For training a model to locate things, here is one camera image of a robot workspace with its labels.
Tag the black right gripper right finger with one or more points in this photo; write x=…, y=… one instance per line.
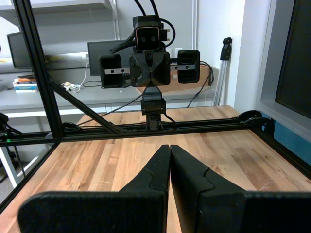
x=243, y=213

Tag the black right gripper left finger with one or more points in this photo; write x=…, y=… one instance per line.
x=97, y=211

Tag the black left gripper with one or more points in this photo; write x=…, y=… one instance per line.
x=110, y=78

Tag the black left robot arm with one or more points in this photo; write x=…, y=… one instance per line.
x=153, y=109

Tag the black computer monitor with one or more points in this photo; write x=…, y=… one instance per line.
x=19, y=51
x=97, y=51

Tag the grey desk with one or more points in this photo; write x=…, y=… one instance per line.
x=97, y=97

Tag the white metal shelving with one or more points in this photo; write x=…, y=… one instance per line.
x=116, y=21

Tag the stack of books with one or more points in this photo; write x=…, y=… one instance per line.
x=25, y=85

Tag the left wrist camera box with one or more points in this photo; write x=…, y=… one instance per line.
x=147, y=38

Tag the black aluminium frame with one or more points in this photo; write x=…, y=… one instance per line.
x=41, y=72

